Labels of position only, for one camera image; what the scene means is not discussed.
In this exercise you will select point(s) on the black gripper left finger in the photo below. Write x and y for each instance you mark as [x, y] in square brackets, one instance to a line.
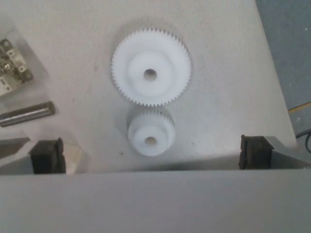
[48, 157]

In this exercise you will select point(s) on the white medium gear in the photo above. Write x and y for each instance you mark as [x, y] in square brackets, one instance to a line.
[138, 128]

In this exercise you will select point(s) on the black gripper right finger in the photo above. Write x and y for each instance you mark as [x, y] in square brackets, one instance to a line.
[253, 153]

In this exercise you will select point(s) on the metal round peg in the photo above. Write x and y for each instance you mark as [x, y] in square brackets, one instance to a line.
[26, 115]

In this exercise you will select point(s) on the white large gear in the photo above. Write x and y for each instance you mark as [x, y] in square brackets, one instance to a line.
[126, 72]

